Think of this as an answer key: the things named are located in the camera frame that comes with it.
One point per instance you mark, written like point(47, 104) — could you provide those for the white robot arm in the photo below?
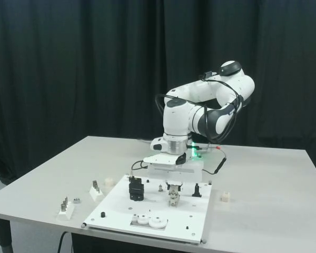
point(176, 118)

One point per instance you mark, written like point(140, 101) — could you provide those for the metal hex nut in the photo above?
point(77, 200)

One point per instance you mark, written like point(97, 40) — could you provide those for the large metal square peg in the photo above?
point(94, 184)

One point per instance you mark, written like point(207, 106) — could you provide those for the white round peg holder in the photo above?
point(65, 214)

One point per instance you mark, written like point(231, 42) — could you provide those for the dark table leg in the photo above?
point(1, 234)

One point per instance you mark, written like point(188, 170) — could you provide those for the flat white mounting plate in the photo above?
point(160, 159)

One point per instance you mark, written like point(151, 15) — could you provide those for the white medium gear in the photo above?
point(142, 219)

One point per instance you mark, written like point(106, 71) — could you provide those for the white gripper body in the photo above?
point(173, 172)

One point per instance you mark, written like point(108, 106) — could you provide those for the thin black rod red tag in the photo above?
point(221, 165)

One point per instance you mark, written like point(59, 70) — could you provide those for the black D-SUB plug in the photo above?
point(136, 192)

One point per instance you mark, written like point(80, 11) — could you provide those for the metal BNC plug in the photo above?
point(160, 188)

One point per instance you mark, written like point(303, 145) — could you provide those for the white small gear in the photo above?
point(134, 218)

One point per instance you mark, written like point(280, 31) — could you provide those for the black control cabinet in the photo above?
point(121, 245)

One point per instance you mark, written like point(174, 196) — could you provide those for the white square peg holder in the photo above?
point(96, 196)

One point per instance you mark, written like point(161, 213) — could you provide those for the medium metal round peg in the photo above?
point(65, 203)

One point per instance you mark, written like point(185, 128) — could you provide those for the white task board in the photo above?
point(152, 208)

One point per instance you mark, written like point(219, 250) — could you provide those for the large metal round peg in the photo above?
point(63, 207)

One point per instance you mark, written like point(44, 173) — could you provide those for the small white wrist box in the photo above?
point(157, 145)

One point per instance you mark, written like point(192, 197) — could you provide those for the grey waterproof plug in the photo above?
point(174, 195)

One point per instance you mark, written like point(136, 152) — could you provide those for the medium metal square peg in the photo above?
point(97, 185)

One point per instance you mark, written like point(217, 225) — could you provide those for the white large gear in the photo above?
point(157, 221)

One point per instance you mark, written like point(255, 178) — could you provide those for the black curtain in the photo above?
point(68, 66)

